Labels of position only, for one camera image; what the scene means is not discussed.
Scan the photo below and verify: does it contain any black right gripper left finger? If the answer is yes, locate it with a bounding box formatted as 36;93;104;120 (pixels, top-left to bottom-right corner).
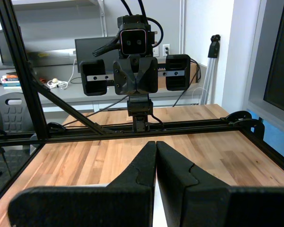
7;141;156;227

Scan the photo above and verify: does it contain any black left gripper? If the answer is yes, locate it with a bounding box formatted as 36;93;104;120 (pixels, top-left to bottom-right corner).
79;53;192;96

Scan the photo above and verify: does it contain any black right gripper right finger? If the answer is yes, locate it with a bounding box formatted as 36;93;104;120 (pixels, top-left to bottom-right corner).
156;141;284;227

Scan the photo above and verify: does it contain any black computer monitor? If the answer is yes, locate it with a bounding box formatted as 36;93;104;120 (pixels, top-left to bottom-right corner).
0;30;23;67
75;37;121;71

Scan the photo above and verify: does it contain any aluminium profile stand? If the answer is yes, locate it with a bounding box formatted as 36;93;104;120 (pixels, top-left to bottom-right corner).
200;34;221;105

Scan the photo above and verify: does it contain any grey plastic chair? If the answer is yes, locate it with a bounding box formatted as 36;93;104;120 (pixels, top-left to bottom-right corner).
0;92;40;137

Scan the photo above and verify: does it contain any stack of books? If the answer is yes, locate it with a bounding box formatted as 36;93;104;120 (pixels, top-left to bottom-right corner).
0;74;22;90

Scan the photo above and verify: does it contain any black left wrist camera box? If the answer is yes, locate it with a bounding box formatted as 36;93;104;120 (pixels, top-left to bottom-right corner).
119;28;149;57

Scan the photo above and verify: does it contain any grey shelf rail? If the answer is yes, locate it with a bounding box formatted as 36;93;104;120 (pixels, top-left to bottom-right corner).
98;0;109;38

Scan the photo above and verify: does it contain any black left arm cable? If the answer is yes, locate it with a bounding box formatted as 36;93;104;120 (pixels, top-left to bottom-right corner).
92;0;164;57

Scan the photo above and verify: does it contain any white coiled cable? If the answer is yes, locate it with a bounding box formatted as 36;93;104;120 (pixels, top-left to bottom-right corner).
46;58;77;90

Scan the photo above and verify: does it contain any black metal frame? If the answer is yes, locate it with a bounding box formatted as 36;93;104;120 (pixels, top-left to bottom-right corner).
0;0;284;209

